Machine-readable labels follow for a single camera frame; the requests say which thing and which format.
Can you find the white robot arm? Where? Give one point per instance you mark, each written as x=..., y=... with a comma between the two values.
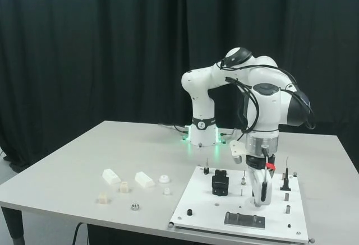
x=202, y=88

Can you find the black curtain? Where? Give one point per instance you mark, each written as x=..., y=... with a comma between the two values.
x=84, y=46

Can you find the black plug with metal tip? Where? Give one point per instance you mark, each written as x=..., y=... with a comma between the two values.
x=206, y=169

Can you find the white task board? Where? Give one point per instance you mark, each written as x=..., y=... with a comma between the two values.
x=202, y=205

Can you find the metal bolt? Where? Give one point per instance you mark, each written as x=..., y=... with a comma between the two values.
x=135, y=207

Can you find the black D-SUB plug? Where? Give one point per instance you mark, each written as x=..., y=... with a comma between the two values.
x=220, y=183

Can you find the cream small holder block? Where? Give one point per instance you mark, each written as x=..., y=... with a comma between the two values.
x=123, y=187
x=102, y=198

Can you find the grey table leg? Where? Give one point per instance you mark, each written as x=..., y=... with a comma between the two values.
x=12, y=225

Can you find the white long holder with holes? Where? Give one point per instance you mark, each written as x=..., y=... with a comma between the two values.
x=111, y=176
x=144, y=180

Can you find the thin black rod red tag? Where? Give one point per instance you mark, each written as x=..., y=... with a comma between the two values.
x=263, y=191

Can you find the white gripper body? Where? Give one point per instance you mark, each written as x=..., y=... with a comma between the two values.
x=259, y=177

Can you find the metal BNC plug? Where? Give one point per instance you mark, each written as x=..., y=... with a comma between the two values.
x=243, y=180

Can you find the metal round peg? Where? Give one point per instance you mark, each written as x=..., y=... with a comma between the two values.
x=288, y=209
x=287, y=196

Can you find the white large gear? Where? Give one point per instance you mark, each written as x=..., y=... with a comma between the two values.
x=164, y=179

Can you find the white flat mounting plate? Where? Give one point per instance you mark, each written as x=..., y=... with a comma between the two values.
x=238, y=147

